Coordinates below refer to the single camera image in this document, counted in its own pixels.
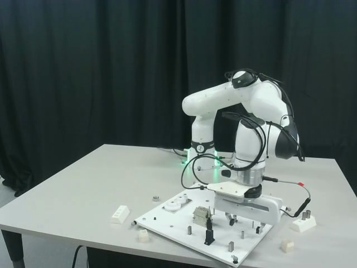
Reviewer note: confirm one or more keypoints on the metal nut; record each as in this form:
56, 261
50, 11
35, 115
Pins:
155, 198

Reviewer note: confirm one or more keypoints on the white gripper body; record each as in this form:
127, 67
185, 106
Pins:
262, 208

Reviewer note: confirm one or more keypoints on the flat white mounting plate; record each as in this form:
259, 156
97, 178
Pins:
227, 190

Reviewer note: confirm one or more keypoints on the pale grey table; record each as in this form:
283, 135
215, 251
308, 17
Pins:
83, 195

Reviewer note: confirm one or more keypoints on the white large gear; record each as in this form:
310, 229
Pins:
171, 206

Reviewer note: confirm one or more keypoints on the white medium gear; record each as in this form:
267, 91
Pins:
182, 200

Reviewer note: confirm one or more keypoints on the small white holder block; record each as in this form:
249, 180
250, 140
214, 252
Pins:
143, 235
287, 246

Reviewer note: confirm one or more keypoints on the black table leg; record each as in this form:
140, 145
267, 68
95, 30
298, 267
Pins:
11, 247

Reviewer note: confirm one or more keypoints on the grey multi-pin connector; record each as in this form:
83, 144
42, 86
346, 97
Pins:
199, 214

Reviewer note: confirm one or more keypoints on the white peg holder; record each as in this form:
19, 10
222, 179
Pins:
302, 224

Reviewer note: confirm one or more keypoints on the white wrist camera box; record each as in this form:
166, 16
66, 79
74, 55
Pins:
228, 173

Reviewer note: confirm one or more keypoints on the black curtains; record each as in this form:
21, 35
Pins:
111, 69

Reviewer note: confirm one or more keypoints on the white task board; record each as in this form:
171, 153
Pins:
173, 223

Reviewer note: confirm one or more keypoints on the metal bolt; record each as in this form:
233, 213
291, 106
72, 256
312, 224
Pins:
235, 260

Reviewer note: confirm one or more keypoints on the metal square peg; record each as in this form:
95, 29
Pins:
231, 246
189, 230

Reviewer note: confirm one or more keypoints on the white holder with holes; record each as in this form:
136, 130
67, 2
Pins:
120, 214

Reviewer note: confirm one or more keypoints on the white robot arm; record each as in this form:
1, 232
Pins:
212, 96

